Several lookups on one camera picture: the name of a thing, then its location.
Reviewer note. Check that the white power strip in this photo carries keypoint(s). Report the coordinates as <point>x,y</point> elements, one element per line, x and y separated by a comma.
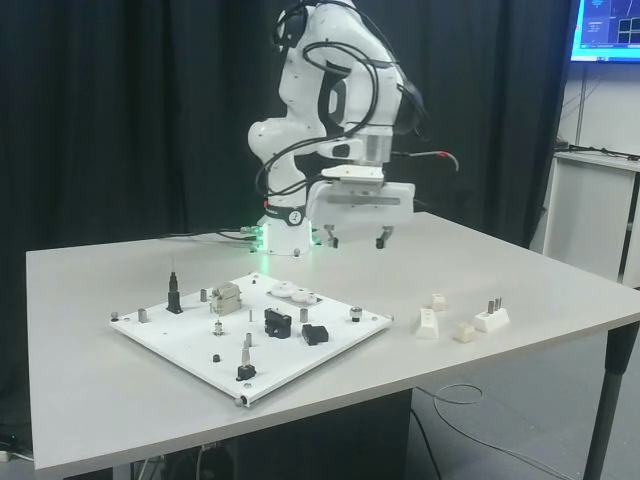
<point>5,456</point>

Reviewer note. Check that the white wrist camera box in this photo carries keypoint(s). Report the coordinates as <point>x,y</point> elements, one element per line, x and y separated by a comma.
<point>340,150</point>

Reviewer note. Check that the blue screen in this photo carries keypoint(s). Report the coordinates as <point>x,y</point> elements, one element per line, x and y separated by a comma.
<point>607,27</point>

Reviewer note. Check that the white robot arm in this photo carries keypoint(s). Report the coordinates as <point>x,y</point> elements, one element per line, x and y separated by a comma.
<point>310,100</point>

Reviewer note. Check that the wide metal round peg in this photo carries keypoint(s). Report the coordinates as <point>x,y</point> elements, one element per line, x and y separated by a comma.
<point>303,316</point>

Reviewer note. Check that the black waterproof plug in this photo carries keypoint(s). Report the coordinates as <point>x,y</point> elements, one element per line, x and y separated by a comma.
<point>355,315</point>

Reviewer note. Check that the white large gear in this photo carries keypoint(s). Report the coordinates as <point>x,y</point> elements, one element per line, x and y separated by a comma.
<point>283,289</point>

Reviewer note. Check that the white task board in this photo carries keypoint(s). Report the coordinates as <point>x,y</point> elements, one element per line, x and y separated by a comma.
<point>300,360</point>

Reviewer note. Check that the black curtains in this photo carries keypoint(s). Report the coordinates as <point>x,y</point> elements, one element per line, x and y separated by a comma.
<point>125,125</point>

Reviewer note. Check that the dark grey table leg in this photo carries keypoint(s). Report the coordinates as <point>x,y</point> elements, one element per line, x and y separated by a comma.
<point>612,390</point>

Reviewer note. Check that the black Ethernet plug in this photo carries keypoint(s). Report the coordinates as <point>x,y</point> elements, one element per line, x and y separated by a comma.
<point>174,300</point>

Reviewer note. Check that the white cabinet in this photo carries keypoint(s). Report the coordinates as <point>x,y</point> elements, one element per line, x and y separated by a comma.
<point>590,215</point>

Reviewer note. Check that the white round peg holder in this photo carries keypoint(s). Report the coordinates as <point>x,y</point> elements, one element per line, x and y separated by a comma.
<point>492,321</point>

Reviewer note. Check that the white medium gear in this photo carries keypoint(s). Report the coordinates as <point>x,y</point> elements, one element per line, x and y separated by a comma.
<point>300,296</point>

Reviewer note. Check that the grey metal peg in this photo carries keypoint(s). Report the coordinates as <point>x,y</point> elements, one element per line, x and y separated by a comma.
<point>204,296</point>

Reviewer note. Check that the metal square peg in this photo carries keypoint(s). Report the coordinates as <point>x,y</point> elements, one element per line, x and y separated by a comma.
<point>143,316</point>

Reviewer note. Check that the long white holder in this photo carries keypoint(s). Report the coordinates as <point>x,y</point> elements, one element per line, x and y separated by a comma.
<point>426,325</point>

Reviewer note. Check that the small cream holder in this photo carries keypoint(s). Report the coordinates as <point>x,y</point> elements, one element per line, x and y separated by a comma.
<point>463,333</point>

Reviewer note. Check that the white small gear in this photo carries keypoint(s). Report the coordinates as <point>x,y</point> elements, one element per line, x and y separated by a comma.
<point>311,299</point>

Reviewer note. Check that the medium metal round peg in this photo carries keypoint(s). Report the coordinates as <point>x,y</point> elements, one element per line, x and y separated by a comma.
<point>497,305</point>

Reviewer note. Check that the black D-SUB plug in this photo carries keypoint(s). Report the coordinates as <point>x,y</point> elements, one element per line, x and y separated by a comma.
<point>314,335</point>

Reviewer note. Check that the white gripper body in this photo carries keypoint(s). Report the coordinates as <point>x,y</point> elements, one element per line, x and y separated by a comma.
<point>360,210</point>

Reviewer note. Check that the small white holder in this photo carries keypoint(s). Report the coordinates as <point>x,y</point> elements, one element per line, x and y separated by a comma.
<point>437,302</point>

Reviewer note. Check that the beige metal connector housing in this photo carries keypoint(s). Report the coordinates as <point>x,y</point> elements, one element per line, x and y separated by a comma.
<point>227,299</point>

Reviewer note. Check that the metal BNC plug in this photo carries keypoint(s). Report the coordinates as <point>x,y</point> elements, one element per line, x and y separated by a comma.
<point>217,330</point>

